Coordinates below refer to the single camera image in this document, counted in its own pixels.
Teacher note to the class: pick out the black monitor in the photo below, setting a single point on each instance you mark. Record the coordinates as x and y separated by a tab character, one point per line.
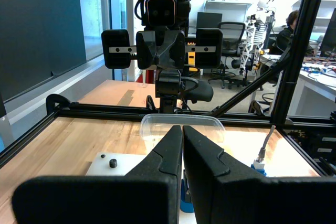
208	20

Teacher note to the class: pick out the white task board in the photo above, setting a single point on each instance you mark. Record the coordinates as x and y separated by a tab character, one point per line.
123	165

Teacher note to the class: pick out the blue socket block, beige connector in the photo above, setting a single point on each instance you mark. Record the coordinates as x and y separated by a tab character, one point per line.
186	195

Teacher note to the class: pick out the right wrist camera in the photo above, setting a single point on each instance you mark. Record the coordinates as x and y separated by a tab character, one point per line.
160	9

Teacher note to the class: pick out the black office chair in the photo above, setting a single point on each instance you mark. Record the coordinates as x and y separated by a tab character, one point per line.
231	40

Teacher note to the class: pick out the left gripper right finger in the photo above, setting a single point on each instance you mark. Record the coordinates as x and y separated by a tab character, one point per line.
249	197

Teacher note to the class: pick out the person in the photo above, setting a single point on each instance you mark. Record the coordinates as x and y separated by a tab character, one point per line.
284	37

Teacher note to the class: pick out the clear plastic container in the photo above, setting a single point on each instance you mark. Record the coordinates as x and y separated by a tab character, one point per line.
157	127

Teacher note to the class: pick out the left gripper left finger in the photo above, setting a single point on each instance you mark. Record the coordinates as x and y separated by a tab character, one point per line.
105	197

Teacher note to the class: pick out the black frame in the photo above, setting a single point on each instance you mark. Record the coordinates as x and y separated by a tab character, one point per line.
105	111

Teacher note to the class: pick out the black cylindrical block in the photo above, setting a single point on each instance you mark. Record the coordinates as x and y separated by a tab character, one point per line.
113	162

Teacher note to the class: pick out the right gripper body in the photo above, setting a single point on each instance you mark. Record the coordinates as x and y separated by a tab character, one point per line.
160	51

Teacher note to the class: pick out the white skeleton robot model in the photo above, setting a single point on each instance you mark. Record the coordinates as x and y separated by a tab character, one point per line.
252	43

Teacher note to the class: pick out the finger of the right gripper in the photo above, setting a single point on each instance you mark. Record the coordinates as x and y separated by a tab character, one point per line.
115	37
208	36

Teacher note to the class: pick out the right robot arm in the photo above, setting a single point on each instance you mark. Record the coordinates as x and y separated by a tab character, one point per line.
168	87

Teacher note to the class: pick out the blue socket block, white socket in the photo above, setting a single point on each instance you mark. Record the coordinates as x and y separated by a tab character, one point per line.
258	167

